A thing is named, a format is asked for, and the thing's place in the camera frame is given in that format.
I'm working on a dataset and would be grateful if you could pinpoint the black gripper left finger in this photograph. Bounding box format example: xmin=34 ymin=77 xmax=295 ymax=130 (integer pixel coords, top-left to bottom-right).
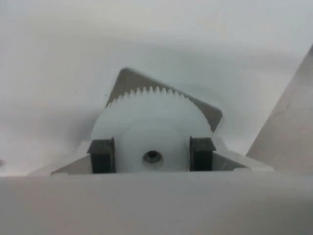
xmin=50 ymin=137 xmax=116 ymax=175

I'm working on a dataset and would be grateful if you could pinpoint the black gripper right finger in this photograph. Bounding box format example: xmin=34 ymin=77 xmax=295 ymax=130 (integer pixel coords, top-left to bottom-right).
xmin=189 ymin=136 xmax=252 ymax=172

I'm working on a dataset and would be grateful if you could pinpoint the white large gear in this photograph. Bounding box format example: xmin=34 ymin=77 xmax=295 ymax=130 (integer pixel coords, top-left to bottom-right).
xmin=91 ymin=85 xmax=213 ymax=174

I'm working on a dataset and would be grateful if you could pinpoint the white task board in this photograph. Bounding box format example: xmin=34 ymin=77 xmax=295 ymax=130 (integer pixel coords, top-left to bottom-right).
xmin=0 ymin=0 xmax=313 ymax=177

